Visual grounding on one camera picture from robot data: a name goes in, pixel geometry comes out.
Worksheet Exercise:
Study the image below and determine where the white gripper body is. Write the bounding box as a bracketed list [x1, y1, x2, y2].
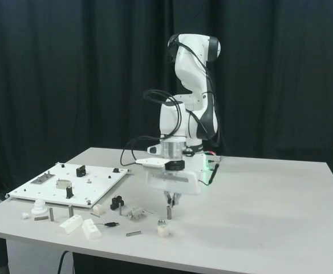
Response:
[145, 168, 201, 197]

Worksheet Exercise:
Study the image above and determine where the flat white mounting plate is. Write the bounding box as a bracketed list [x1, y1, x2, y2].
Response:
[136, 158, 170, 167]

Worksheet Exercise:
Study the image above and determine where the grey waterproof plug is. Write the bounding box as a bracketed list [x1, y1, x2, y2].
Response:
[125, 208, 144, 221]

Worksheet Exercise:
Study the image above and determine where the black D-SUB plug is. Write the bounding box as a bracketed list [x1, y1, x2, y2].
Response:
[109, 195, 126, 211]

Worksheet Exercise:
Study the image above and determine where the white holder with holes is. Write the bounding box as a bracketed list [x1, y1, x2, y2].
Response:
[81, 217, 103, 239]
[58, 215, 84, 236]

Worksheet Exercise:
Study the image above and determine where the white task board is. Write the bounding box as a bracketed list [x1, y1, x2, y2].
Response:
[6, 162, 131, 209]

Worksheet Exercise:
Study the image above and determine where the white large gear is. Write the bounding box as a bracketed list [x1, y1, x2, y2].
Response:
[30, 205, 48, 217]

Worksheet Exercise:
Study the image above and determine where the black curtain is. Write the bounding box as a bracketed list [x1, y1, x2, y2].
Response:
[0, 0, 333, 202]

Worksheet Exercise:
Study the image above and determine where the thin black rod on wire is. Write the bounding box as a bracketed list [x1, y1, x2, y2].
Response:
[200, 150, 224, 186]

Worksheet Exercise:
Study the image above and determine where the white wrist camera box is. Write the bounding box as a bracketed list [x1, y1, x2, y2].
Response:
[147, 143, 162, 157]

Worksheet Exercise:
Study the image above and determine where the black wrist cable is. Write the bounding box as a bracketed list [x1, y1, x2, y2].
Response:
[119, 136, 163, 167]

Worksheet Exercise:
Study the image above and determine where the black looped cable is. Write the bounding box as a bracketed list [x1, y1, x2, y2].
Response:
[143, 89, 186, 138]

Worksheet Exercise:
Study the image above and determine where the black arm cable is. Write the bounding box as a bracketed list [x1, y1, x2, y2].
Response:
[168, 35, 222, 148]

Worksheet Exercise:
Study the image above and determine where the black floor cable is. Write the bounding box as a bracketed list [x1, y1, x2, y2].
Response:
[56, 250, 71, 274]

